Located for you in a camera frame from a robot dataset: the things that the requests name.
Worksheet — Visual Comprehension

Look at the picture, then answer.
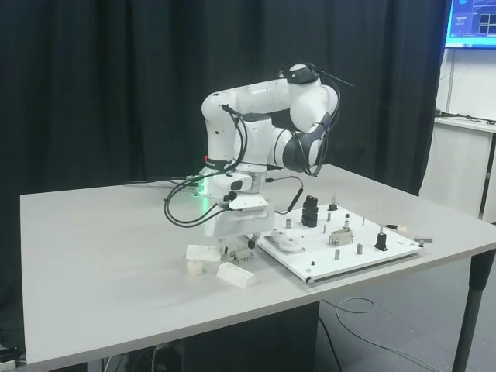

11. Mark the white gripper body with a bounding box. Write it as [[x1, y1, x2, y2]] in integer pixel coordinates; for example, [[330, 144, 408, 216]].
[[203, 211, 275, 239]]

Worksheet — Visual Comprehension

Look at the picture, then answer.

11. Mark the white large gear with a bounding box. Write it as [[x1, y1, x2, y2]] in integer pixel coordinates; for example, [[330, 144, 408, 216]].
[[277, 238, 302, 255]]

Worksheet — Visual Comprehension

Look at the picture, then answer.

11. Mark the metal connector block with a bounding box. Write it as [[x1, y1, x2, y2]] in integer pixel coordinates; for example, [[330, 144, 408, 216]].
[[228, 247, 256, 267]]

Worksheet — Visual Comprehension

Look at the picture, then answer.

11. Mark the flat white holder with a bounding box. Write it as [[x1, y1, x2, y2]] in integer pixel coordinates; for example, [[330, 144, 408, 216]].
[[185, 243, 222, 264]]

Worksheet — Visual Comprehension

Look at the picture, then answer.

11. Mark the long white holder block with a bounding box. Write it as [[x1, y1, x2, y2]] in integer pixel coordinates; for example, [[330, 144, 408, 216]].
[[215, 262, 258, 289]]

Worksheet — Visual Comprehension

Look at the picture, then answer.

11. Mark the small white holder block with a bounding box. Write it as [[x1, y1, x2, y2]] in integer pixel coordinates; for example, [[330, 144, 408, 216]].
[[184, 260, 206, 277]]

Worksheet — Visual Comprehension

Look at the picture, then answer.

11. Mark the black D-SUB plug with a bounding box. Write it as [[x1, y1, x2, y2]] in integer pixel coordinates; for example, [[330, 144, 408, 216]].
[[301, 195, 320, 228]]

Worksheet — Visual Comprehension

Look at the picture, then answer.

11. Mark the white task board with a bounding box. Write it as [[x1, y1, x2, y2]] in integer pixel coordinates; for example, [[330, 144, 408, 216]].
[[255, 201, 424, 287]]

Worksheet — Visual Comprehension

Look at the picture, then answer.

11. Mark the black curtain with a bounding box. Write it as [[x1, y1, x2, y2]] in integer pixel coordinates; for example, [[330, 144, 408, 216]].
[[0, 0, 456, 353]]

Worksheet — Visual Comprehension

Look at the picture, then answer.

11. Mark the white cabinet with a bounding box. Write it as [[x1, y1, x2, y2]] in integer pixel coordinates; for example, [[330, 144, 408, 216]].
[[419, 111, 496, 225]]

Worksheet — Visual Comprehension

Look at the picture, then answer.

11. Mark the dark table leg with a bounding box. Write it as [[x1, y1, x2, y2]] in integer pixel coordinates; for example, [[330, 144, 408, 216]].
[[452, 247, 490, 372]]

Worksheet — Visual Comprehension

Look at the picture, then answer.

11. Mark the blue screen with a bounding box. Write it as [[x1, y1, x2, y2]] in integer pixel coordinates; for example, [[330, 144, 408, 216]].
[[444, 0, 496, 50]]

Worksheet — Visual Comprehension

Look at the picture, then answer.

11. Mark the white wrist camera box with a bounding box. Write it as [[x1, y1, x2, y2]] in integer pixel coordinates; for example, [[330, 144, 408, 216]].
[[215, 173, 253, 194]]

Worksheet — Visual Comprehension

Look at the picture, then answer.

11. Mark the thin black rod on wire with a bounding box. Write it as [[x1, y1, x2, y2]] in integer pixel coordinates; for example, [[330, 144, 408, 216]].
[[267, 176, 305, 214]]

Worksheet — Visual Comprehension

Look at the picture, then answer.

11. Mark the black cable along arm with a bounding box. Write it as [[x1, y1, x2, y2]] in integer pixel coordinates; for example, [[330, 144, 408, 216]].
[[277, 63, 343, 178]]

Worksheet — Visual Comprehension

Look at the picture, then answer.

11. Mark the grey floor cable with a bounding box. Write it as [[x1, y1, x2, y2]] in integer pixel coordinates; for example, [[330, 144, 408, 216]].
[[334, 297, 441, 372]]

